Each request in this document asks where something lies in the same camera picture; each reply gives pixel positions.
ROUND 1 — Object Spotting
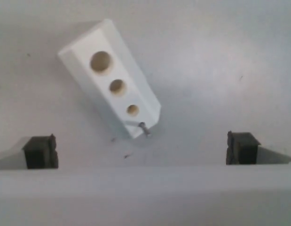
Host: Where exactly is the thin metal round peg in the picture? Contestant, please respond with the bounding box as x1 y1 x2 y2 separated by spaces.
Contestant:
138 121 152 139

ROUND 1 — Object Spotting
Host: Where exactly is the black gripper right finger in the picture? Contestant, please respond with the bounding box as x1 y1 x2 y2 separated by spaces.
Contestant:
226 130 291 166

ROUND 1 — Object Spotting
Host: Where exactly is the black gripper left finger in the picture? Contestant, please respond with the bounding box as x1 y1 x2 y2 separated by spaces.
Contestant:
0 133 59 170

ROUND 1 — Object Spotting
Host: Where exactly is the white round-hole peg holder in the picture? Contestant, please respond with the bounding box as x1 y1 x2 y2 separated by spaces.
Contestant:
56 18 163 140

